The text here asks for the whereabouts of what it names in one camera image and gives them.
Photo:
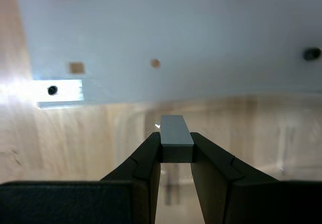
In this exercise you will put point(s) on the black board screw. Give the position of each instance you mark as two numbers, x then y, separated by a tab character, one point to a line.
51	90
312	53

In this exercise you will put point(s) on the grey metal bar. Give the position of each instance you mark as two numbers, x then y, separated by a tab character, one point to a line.
176	133

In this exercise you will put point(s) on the clear plastic tub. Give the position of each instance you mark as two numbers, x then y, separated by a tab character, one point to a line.
276	133

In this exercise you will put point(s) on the white task board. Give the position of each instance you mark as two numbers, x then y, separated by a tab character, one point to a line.
176	32

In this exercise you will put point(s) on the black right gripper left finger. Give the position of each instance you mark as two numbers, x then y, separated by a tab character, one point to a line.
113	196

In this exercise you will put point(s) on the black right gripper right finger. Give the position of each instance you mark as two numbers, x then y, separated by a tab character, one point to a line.
239	196

